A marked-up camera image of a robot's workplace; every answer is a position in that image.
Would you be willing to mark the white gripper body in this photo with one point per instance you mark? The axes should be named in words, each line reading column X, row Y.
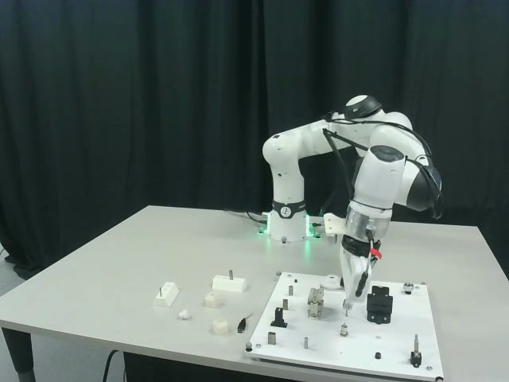
column 352, row 270

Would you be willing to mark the large white square holder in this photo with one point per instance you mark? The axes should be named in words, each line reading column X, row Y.
column 220, row 325

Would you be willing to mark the metal BNC plug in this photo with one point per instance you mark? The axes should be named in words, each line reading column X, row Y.
column 408, row 287

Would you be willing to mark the white small gear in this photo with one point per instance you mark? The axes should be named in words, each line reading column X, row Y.
column 183, row 314

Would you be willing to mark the white square peg holder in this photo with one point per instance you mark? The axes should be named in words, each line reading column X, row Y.
column 229, row 283

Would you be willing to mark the white medium gear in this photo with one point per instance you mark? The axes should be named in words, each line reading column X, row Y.
column 330, row 281

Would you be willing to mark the white task board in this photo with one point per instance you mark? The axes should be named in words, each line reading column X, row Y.
column 330, row 338

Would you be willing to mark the small white square holder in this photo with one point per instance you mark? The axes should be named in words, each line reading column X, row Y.
column 212, row 299

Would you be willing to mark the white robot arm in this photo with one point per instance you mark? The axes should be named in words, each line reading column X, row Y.
column 286, row 159

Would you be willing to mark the metal waterproof plug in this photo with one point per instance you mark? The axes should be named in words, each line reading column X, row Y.
column 344, row 330

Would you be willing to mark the black USB plug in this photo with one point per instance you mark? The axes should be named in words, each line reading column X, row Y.
column 242, row 325

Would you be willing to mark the black D-SUB plug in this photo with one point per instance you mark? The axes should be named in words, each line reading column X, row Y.
column 379, row 304

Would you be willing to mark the white round peg holder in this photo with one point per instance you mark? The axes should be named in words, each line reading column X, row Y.
column 166, row 296

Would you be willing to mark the black curtains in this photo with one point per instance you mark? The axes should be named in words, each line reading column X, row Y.
column 119, row 99

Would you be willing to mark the thin black rod red tag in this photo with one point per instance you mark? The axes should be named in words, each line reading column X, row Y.
column 364, row 278

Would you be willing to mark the black table leg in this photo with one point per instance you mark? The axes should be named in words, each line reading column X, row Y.
column 18, row 354

